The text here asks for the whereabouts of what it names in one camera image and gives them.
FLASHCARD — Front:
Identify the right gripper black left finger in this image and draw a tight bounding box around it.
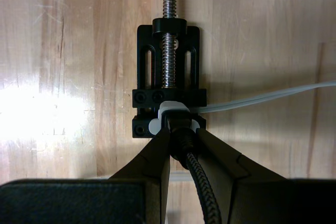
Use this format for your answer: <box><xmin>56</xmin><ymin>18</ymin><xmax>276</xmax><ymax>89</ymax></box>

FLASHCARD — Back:
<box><xmin>0</xmin><ymin>127</ymin><xmax>171</xmax><ymax>224</ymax></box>

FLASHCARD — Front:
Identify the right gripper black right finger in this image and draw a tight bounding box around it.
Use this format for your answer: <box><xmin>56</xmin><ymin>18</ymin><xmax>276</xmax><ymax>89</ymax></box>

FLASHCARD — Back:
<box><xmin>195</xmin><ymin>128</ymin><xmax>336</xmax><ymax>224</ymax></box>

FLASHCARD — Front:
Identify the black power plug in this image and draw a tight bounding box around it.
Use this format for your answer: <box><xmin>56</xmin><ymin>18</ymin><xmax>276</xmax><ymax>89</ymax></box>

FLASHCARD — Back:
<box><xmin>163</xmin><ymin>110</ymin><xmax>197</xmax><ymax>168</ymax></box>

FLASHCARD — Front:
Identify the black vise with red knob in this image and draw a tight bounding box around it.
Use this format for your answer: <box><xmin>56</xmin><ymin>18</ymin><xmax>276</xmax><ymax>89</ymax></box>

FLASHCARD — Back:
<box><xmin>132</xmin><ymin>0</ymin><xmax>208</xmax><ymax>138</ymax></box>

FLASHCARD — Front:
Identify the white receptacle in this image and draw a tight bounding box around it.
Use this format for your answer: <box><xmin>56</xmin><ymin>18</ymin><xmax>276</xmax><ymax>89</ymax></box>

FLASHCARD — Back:
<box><xmin>149</xmin><ymin>100</ymin><xmax>200</xmax><ymax>133</ymax></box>

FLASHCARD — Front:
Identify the black braided plug cable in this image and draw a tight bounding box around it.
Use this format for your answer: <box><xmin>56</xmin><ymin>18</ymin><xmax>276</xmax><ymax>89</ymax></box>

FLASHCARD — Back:
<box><xmin>185</xmin><ymin>153</ymin><xmax>223</xmax><ymax>224</ymax></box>

